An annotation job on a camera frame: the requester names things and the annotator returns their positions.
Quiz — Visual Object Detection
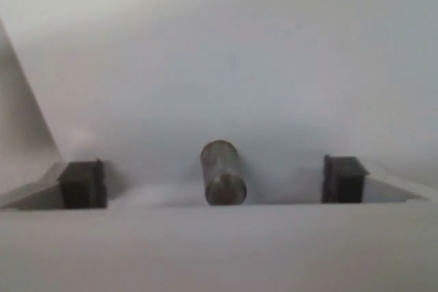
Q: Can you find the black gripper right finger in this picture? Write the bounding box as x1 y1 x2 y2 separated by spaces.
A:
321 154 430 204

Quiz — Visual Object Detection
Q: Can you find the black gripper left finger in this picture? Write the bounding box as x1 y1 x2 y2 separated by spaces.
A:
0 158 109 211

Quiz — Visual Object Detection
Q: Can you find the metal round peg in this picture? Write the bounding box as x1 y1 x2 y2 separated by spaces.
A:
199 139 248 207

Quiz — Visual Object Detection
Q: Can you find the white task board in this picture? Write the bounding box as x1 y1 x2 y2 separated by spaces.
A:
0 0 438 208

